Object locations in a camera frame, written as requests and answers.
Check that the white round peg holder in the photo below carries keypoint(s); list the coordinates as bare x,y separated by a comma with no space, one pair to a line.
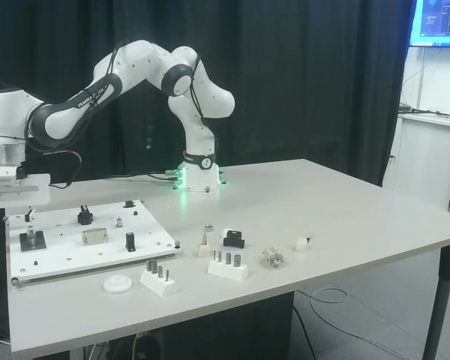
228,272

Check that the black D-SUB plug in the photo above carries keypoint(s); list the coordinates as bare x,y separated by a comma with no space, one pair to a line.
235,239

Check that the small white bolt holder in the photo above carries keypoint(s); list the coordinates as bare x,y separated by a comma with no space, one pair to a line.
204,250

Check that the white large gear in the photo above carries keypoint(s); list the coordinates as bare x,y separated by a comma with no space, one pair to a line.
118,285

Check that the blue screen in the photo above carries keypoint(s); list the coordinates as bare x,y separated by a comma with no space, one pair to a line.
440,22

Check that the metal small square peg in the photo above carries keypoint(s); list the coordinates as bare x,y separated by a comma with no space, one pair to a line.
167,276

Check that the metal large round peg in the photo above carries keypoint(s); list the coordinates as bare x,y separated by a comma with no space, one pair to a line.
237,260

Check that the metal large square peg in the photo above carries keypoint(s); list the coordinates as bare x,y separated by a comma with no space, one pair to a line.
150,267

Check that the black table leg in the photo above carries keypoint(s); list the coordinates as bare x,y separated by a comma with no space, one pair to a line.
440,300

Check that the metal bolt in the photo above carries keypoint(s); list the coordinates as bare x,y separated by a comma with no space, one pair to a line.
204,237

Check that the white square peg holder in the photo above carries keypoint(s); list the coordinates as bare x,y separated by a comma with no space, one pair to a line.
161,287

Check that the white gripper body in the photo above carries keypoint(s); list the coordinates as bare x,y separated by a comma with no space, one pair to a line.
15,198

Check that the metal thin round peg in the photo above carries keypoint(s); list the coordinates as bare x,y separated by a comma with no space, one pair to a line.
213,256

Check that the metal small round peg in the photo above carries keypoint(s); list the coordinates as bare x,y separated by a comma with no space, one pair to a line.
219,257

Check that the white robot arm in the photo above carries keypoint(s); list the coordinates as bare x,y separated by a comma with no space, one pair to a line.
142,63

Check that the black curtain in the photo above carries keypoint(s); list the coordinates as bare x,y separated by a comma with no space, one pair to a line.
322,75

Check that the metal medium round peg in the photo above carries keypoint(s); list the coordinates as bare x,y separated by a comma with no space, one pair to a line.
228,259

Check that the grey round metal plug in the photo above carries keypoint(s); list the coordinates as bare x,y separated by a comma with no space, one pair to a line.
209,227

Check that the white task board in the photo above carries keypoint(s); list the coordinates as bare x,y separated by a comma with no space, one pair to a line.
97,255

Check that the white round plug holder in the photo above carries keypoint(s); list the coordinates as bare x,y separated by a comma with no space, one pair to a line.
301,244

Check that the metal medium square peg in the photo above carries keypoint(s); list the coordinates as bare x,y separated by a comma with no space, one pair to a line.
158,270

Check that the white cabinet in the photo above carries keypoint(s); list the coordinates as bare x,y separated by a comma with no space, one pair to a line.
423,165

